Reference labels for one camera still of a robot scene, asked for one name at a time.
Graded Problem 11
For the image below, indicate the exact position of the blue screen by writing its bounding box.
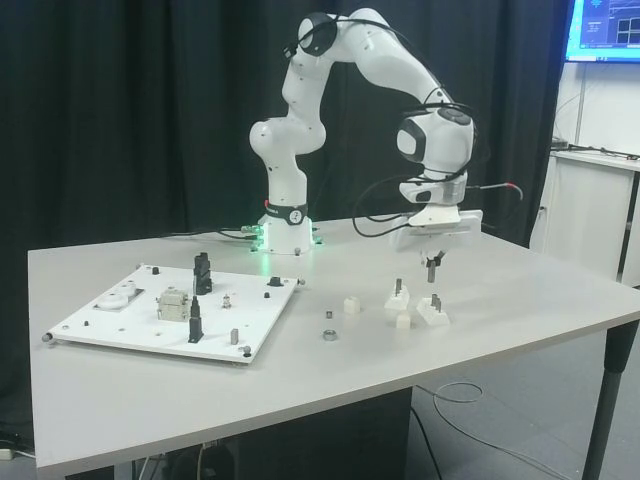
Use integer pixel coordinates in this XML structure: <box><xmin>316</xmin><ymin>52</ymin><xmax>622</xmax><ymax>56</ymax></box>
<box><xmin>564</xmin><ymin>0</ymin><xmax>640</xmax><ymax>64</ymax></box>

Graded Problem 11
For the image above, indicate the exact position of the black box under table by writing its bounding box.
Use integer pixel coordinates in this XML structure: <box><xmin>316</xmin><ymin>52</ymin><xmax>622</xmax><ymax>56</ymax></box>
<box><xmin>133</xmin><ymin>384</ymin><xmax>417</xmax><ymax>480</ymax></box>

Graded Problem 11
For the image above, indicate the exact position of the grey floor cable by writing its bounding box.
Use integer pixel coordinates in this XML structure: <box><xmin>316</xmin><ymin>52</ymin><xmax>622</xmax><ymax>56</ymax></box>
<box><xmin>428</xmin><ymin>382</ymin><xmax>506</xmax><ymax>480</ymax></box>

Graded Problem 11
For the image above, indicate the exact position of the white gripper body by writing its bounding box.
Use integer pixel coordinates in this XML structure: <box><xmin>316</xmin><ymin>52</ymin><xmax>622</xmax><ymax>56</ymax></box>
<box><xmin>391</xmin><ymin>209</ymin><xmax>484</xmax><ymax>252</ymax></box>

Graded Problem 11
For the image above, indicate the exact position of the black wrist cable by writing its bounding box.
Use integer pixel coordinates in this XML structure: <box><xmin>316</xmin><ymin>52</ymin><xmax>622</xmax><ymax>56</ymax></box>
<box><xmin>351</xmin><ymin>172</ymin><xmax>419</xmax><ymax>245</ymax></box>

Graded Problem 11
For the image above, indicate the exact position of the white cabinet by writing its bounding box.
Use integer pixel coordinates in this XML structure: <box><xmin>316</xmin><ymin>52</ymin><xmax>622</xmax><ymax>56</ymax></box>
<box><xmin>529</xmin><ymin>147</ymin><xmax>640</xmax><ymax>291</ymax></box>

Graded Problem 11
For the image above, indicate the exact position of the black D-SUB plug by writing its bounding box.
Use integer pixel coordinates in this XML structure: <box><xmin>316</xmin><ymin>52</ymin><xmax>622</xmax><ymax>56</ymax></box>
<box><xmin>192</xmin><ymin>252</ymin><xmax>214</xmax><ymax>296</ymax></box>

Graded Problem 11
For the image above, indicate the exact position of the white peg holder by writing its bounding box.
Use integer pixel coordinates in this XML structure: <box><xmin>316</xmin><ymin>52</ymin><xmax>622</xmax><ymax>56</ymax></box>
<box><xmin>415</xmin><ymin>295</ymin><xmax>451</xmax><ymax>329</ymax></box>
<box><xmin>383</xmin><ymin>288</ymin><xmax>414</xmax><ymax>312</ymax></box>

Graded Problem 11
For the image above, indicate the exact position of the black slim tall plug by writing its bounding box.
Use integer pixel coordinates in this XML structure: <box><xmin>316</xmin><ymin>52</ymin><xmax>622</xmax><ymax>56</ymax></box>
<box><xmin>187</xmin><ymin>294</ymin><xmax>205</xmax><ymax>345</ymax></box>

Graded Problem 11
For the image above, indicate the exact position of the white task board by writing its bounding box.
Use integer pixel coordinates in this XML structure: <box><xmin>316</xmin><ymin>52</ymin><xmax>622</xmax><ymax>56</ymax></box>
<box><xmin>40</xmin><ymin>262</ymin><xmax>307</xmax><ymax>369</ymax></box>

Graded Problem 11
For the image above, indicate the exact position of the black table leg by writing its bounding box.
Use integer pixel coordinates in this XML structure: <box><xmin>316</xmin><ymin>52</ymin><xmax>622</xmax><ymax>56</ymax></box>
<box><xmin>582</xmin><ymin>319</ymin><xmax>640</xmax><ymax>480</ymax></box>

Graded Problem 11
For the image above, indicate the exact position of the black base cable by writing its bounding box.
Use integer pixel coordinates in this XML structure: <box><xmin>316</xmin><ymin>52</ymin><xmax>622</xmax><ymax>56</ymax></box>
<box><xmin>172</xmin><ymin>225</ymin><xmax>262</xmax><ymax>242</ymax></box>

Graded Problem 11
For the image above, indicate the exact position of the white large gear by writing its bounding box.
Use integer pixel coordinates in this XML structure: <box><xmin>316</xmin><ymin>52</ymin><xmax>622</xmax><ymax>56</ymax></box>
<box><xmin>94</xmin><ymin>292</ymin><xmax>129</xmax><ymax>312</ymax></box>

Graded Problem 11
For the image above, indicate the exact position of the black curtain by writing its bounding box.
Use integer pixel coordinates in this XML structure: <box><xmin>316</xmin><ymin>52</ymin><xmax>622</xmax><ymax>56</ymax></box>
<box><xmin>0</xmin><ymin>0</ymin><xmax>571</xmax><ymax>451</ymax></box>

